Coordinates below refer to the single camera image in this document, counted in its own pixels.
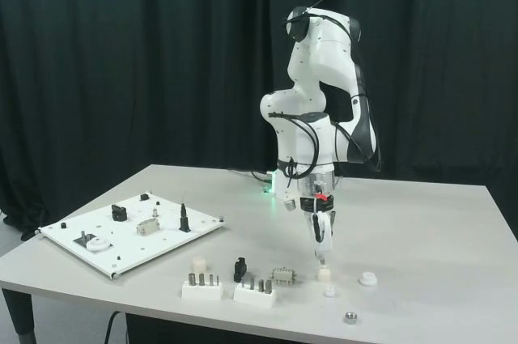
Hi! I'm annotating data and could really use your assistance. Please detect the black floor cable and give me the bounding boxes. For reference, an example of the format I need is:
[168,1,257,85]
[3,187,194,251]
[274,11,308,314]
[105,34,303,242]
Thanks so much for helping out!
[105,311,122,344]

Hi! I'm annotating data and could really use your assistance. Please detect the black curtain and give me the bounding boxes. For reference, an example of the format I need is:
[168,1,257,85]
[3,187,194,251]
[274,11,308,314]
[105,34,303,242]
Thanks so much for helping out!
[0,0,518,242]

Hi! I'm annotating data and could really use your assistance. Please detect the white round peg holder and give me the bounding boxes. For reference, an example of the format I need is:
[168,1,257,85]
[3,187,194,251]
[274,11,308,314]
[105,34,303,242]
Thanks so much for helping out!
[180,278,225,300]

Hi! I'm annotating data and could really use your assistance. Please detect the black robot foot cable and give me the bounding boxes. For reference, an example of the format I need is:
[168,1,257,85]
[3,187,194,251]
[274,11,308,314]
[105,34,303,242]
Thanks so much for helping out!
[228,168,273,184]

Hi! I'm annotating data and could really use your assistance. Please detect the beige metal rectangular plug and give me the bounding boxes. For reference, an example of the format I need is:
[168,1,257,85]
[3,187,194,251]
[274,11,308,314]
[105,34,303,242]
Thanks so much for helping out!
[270,265,299,282]

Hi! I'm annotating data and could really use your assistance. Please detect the white square peg holder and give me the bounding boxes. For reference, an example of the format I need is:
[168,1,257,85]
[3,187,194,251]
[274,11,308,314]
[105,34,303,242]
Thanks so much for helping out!
[233,282,278,305]

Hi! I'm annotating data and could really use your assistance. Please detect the white task board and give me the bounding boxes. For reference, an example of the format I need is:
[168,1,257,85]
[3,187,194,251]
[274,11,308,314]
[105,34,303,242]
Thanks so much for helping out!
[38,189,226,280]

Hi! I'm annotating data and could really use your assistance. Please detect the white large gear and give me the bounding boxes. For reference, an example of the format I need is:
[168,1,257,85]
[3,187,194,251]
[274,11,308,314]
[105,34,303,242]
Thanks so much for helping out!
[87,237,110,254]

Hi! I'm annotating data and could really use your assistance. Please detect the black D-SUB plug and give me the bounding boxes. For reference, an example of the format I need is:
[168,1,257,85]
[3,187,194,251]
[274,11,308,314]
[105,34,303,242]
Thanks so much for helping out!
[233,257,248,282]

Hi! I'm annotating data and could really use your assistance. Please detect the slim black plug with cable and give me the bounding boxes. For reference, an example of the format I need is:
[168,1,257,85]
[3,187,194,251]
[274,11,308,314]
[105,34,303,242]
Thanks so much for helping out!
[177,193,192,234]

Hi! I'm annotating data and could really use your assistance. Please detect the black table leg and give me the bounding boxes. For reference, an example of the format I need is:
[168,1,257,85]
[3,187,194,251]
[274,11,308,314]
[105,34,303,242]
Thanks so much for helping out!
[2,289,33,344]

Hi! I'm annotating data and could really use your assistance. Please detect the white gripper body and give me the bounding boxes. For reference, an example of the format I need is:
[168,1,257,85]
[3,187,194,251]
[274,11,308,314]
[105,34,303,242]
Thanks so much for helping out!
[308,210,336,258]

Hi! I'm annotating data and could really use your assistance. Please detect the white medium gear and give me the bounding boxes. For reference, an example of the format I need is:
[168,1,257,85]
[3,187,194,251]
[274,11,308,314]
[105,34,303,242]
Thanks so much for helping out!
[358,270,380,287]

